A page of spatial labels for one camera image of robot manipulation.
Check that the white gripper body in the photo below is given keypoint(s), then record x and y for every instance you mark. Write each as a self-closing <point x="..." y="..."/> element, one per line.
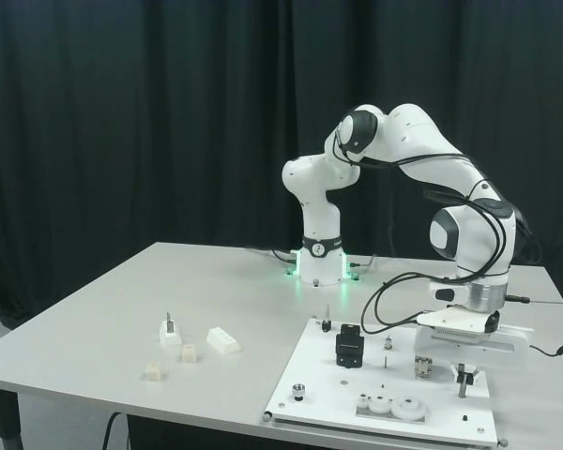
<point x="474" y="347"/>

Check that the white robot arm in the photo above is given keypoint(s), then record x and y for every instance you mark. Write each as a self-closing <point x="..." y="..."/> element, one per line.
<point x="316" y="206"/>

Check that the white peg holder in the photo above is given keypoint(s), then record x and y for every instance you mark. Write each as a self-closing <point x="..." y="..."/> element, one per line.
<point x="170" y="336"/>

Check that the thick metal round peg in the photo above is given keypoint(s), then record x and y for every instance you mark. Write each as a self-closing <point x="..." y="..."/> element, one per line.
<point x="170" y="326"/>

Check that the beige connector block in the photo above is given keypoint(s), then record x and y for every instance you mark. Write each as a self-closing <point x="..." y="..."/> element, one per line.
<point x="422" y="367"/>

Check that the white large gear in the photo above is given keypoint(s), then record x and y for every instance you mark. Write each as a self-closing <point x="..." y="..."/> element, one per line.
<point x="410" y="408"/>

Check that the metal bolt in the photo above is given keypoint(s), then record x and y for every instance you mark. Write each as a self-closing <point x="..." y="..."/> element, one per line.
<point x="388" y="345"/>

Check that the white medium gear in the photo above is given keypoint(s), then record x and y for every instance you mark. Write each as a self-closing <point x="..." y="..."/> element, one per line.
<point x="380" y="404"/>

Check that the white small gear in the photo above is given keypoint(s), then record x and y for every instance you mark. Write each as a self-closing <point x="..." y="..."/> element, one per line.
<point x="364" y="400"/>

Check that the black D-SUB plug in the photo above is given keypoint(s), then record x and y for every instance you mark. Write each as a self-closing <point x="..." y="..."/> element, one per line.
<point x="348" y="349"/>

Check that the white task board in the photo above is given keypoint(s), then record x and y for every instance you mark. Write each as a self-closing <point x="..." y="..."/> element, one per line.
<point x="319" y="375"/>

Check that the black plug with metal tip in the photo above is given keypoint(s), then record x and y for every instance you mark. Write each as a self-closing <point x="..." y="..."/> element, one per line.
<point x="327" y="320"/>

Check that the metal BNC plug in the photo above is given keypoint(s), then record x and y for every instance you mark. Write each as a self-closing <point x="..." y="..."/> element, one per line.
<point x="298" y="392"/>

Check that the long white holder with holes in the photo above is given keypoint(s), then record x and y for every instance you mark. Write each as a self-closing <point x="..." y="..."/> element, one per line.
<point x="224" y="340"/>

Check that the small white cube holder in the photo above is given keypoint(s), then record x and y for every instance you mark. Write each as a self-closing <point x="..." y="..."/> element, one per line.
<point x="153" y="370"/>
<point x="188" y="353"/>

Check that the black cabinet under table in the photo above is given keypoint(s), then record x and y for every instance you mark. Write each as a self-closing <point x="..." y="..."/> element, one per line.
<point x="192" y="436"/>

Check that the black curtains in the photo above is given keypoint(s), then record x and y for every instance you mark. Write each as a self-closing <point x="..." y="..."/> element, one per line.
<point x="122" y="117"/>

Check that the black table leg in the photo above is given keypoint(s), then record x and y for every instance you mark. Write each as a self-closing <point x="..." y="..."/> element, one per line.
<point x="2" y="417"/>

